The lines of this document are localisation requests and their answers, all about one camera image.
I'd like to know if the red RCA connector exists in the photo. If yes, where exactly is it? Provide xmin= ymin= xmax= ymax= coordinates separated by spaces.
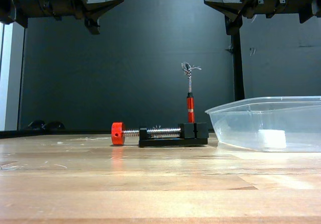
xmin=181 ymin=61 xmax=203 ymax=124

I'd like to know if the clear plastic container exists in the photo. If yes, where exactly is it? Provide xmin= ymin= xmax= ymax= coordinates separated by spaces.
xmin=205 ymin=95 xmax=321 ymax=154

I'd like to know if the black vise, red knob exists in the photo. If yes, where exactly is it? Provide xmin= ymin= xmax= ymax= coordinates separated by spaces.
xmin=111 ymin=122 xmax=209 ymax=149

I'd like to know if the small white block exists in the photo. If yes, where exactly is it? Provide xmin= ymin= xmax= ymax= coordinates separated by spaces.
xmin=258 ymin=130 xmax=287 ymax=149

